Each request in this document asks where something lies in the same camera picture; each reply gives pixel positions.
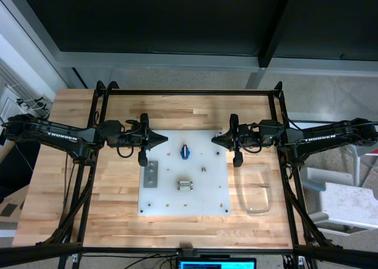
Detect beige HAN10-E connector insert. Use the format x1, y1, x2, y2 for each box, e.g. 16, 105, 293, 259
176, 179, 195, 191

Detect white metal stand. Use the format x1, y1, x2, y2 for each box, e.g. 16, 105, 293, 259
339, 145, 364, 187

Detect white mounting board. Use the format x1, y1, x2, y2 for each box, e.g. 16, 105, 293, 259
137, 129, 232, 216

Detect white step stool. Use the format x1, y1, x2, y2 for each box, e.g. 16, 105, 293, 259
304, 166, 378, 237

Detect large blue connector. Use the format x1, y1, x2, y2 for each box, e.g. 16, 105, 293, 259
178, 144, 191, 161

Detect grey metal plate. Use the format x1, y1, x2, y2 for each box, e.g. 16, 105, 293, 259
143, 160, 159, 189

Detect black upright post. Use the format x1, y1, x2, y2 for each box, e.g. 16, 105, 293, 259
258, 0, 295, 68

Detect brown cardboard box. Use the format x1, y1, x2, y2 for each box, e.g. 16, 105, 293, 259
0, 183, 30, 224

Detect laptop screen with blue edge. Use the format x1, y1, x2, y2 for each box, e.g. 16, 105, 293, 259
176, 257, 257, 269

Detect small black camera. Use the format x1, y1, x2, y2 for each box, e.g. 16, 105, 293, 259
179, 242, 198, 257

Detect grey metal wall frame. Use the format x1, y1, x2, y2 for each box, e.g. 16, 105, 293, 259
0, 0, 378, 89

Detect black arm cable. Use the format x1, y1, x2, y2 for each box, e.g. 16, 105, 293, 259
239, 139, 261, 156
117, 143, 134, 159

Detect clear plastic tub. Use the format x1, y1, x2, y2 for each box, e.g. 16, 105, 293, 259
238, 164, 274, 218

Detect white cable bundle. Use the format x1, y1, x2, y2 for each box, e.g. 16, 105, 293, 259
16, 96, 53, 112

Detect black bulky object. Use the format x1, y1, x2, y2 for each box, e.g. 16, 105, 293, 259
0, 140, 41, 199

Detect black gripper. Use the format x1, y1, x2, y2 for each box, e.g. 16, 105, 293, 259
119, 113, 169, 168
211, 113, 260, 168

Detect black metal frame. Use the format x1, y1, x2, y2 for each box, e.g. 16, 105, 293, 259
0, 80, 378, 269

